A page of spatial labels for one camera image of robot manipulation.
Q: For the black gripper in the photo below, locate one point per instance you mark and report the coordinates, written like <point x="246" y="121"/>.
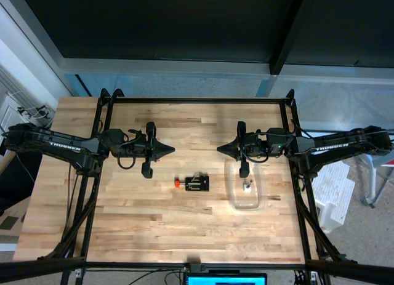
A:
<point x="135" y="149"/>
<point x="255" y="146"/>

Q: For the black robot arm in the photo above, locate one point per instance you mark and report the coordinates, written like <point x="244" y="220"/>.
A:
<point x="37" y="137"/>
<point x="332" y="148"/>

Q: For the black taskboard fixture orange knob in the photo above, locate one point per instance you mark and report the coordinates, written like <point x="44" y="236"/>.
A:
<point x="200" y="188"/>

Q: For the white foam block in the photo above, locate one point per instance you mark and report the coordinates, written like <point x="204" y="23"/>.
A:
<point x="246" y="189"/>

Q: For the clear plastic tub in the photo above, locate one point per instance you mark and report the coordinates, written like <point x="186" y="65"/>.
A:
<point x="246" y="205"/>

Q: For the blue-edged laptop screen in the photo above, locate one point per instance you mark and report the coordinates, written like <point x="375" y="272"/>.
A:
<point x="224" y="280"/>

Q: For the black floor bin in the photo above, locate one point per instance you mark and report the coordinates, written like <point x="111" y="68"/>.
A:
<point x="15" y="180"/>

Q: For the brown cardboard box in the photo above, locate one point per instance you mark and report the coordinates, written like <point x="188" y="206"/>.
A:
<point x="18" y="209"/>

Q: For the black low camera mount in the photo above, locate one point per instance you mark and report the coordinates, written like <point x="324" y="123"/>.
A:
<point x="194" y="266"/>

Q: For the grey metal chair frame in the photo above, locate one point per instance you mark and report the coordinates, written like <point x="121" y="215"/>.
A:
<point x="371" y="180"/>

